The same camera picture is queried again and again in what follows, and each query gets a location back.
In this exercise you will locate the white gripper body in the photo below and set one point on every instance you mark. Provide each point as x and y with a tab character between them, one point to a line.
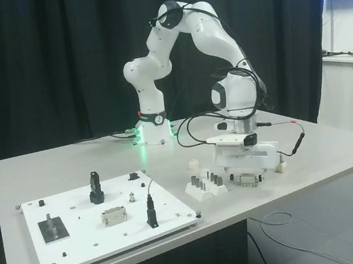
247	157

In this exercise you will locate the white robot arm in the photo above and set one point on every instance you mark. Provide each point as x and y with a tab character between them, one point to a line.
145	87

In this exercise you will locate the metal square peg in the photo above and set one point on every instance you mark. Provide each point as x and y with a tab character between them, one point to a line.
220	180
212	176
216	178
208	174

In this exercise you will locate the white square peg holder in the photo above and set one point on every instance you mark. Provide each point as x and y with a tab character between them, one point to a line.
220	191

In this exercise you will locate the narrow white peg holder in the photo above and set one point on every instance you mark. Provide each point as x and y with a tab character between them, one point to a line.
281	167

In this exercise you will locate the thin metal peg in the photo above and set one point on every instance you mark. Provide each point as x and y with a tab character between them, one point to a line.
281	158

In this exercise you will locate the flat white mounting plate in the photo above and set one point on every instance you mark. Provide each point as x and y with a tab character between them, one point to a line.
225	139

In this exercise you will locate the metal round peg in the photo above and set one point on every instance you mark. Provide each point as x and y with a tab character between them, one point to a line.
203	187
193	181
198	184

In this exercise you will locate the small white holder block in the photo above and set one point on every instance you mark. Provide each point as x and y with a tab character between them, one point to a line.
193	164

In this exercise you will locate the white round peg holder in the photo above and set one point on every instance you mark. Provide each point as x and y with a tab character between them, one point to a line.
194	194

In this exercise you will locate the metal BNC plug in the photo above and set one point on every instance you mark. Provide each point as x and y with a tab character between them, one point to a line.
132	196

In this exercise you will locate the black D-SUB plug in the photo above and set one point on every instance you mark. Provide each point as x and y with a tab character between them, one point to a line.
95	188

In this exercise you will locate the white task board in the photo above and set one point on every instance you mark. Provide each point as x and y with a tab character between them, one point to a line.
90	239

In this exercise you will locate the black curtain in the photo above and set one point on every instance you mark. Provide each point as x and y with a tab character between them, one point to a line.
43	74

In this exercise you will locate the small white camera box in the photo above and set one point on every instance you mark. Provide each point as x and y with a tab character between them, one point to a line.
224	126

